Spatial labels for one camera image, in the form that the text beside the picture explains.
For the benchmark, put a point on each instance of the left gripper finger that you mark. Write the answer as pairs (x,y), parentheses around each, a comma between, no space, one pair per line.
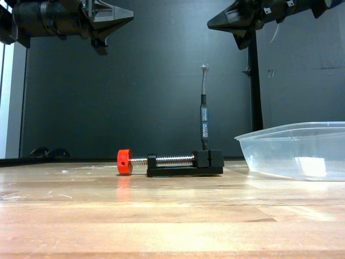
(121,16)

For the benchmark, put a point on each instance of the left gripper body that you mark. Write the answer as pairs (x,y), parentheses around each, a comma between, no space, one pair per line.
(97,29)

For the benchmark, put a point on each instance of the clear plastic container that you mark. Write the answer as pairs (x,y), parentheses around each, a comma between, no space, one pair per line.
(296,153)

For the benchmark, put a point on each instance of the black frame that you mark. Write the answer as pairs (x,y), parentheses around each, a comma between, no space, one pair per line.
(255,94)

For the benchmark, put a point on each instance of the black clamp with red knob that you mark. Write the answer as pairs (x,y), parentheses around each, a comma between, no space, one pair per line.
(186,164)

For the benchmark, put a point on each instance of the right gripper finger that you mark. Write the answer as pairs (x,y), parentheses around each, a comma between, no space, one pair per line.
(223,21)

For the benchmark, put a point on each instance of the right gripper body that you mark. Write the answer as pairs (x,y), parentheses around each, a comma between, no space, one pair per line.
(246,21)

